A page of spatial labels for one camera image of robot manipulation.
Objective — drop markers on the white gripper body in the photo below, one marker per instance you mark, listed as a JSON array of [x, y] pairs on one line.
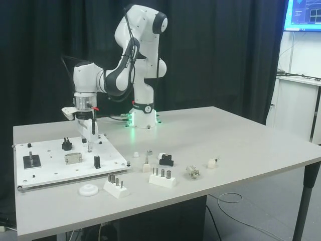
[[84, 126]]

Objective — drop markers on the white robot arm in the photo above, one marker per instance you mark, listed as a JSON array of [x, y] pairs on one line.
[[148, 62]]

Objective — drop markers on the white large gear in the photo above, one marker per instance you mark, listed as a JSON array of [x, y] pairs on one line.
[[89, 190]]

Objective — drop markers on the white medium gear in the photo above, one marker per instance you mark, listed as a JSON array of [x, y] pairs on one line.
[[136, 154]]

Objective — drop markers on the thin black rod red tag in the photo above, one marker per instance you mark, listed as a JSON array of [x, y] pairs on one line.
[[93, 125]]

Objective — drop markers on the white task board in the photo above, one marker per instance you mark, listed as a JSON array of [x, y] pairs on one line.
[[75, 163]]

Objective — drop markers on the white holder square metal pegs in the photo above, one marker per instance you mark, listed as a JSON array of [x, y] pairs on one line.
[[116, 189]]

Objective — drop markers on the metal bolt in white holder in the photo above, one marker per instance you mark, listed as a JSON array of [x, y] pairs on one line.
[[147, 165]]

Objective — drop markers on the black Ethernet plug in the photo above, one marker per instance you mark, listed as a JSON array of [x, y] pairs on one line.
[[167, 159]]

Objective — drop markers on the black curtains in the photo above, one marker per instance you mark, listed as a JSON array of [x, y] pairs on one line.
[[37, 62]]

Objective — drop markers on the white holder round metal pegs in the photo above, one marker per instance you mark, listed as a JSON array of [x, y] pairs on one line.
[[163, 180]]

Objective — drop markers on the metal D-SUB plug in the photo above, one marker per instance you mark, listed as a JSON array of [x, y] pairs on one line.
[[193, 172]]

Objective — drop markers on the white waterproof plug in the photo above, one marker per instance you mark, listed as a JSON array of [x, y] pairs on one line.
[[212, 163]]

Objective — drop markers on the white cabinet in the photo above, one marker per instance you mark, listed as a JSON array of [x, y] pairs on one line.
[[293, 108]]

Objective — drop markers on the black table leg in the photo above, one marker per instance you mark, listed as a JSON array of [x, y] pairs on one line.
[[304, 200]]

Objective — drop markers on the blue screen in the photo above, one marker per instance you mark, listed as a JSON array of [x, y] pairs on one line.
[[303, 15]]

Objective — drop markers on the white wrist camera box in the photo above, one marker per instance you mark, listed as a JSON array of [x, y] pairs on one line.
[[69, 111]]

